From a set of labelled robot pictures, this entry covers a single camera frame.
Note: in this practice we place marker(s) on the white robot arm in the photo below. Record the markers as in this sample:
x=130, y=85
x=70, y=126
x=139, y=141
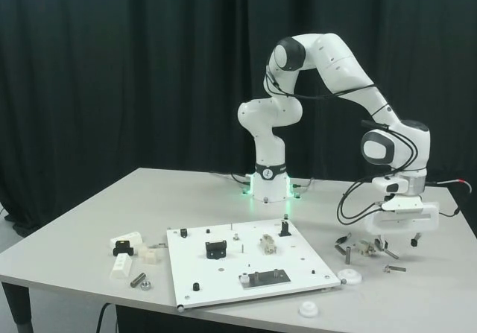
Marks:
x=268, y=154

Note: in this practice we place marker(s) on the white peg holder with holes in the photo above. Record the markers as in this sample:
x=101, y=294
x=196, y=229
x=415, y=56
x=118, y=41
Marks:
x=120, y=267

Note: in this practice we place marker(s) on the dark metal peg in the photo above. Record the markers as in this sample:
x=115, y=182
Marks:
x=347, y=255

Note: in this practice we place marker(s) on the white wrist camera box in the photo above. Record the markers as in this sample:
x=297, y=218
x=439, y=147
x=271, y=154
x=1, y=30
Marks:
x=387, y=187

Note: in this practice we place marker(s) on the black curtain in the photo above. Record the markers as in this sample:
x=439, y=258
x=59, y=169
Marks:
x=112, y=68

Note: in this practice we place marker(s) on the beige connector plug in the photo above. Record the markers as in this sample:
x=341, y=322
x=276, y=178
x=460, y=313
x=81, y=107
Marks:
x=364, y=248

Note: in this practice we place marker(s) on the white cube holder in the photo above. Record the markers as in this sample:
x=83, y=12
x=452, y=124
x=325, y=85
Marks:
x=151, y=255

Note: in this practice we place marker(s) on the black table leg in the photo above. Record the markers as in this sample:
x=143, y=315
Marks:
x=16, y=307

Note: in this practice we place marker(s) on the long white peg holder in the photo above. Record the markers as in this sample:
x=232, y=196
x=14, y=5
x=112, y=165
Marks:
x=128, y=238

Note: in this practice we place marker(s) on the white task board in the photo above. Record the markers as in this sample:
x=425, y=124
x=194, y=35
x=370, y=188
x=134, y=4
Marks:
x=223, y=273

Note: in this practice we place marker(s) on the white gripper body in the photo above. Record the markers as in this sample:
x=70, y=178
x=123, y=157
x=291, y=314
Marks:
x=402, y=223

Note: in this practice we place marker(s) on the white medium gear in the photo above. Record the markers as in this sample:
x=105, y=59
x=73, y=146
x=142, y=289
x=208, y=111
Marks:
x=309, y=308

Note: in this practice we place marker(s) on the metal bolt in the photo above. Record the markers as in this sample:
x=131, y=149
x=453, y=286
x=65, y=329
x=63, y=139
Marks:
x=395, y=269

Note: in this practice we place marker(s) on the short metal peg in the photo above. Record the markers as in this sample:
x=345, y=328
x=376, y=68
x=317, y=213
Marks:
x=392, y=253

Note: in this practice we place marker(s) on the black rod with red tag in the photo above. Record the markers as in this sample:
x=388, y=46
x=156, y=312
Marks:
x=447, y=181

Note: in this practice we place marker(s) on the white large gear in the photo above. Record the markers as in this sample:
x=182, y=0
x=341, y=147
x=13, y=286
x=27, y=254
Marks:
x=349, y=276

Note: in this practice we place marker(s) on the thick metal round peg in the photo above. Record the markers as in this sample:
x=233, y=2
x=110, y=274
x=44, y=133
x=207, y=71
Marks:
x=137, y=279

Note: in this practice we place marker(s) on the white small gear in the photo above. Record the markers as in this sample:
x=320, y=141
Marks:
x=244, y=279

